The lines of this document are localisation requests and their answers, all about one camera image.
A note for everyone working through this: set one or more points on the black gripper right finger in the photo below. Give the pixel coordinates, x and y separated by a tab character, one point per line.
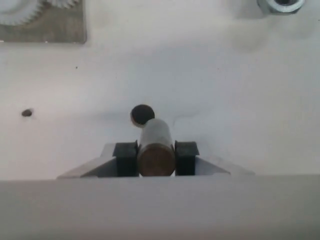
185	157

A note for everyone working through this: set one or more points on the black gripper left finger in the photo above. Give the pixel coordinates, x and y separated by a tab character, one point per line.
125	156

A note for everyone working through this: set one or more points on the metal round peg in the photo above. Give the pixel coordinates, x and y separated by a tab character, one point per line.
155	150

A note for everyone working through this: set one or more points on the white task board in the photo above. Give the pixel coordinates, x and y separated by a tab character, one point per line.
175	75

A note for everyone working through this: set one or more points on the white medium gear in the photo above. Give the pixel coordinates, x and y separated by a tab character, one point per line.
58	4

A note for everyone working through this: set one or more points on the white large gear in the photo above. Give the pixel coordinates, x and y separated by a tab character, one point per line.
17	12

